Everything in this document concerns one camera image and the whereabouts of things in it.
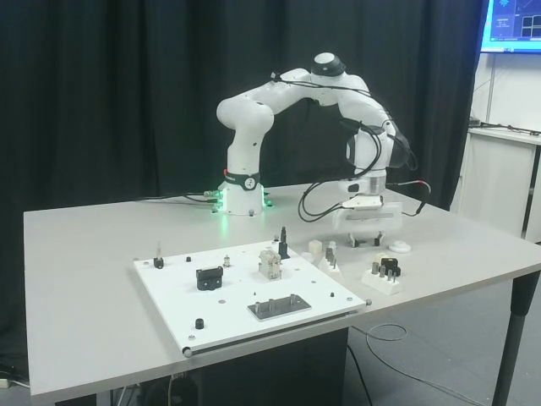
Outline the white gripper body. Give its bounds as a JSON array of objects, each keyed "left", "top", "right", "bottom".
[{"left": 331, "top": 201, "right": 402, "bottom": 236}]

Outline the black D-SUB plug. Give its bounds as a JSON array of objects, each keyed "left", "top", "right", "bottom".
[{"left": 380, "top": 255, "right": 402, "bottom": 277}]

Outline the white peg holder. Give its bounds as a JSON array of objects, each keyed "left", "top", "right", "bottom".
[
  {"left": 302, "top": 249, "right": 343, "bottom": 278},
  {"left": 361, "top": 268, "right": 402, "bottom": 296}
]

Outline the white cabinet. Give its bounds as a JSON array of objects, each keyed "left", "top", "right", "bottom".
[{"left": 450, "top": 125, "right": 541, "bottom": 244}]

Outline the black box under table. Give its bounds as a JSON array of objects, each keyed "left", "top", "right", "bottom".
[{"left": 99, "top": 325, "right": 351, "bottom": 406}]

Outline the dark table leg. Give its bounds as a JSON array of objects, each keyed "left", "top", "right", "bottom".
[{"left": 492, "top": 266, "right": 541, "bottom": 406}]

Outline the white task board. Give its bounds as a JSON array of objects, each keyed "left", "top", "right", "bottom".
[{"left": 133, "top": 243, "right": 373, "bottom": 359}]

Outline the blue screen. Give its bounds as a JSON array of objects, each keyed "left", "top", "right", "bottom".
[{"left": 480, "top": 0, "right": 541, "bottom": 54}]

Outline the black curtain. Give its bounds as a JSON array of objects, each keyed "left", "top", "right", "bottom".
[{"left": 0, "top": 0, "right": 483, "bottom": 381}]

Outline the thin black rod on wire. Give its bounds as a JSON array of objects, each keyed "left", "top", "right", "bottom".
[{"left": 386, "top": 178, "right": 432, "bottom": 217}]

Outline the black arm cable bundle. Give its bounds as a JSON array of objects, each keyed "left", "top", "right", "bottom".
[{"left": 270, "top": 71, "right": 419, "bottom": 226}]

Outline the grey floor cable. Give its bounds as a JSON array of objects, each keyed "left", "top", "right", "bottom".
[{"left": 365, "top": 323, "right": 508, "bottom": 406}]

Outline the black base cable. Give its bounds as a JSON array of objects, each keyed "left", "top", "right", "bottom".
[{"left": 141, "top": 190, "right": 225, "bottom": 205}]

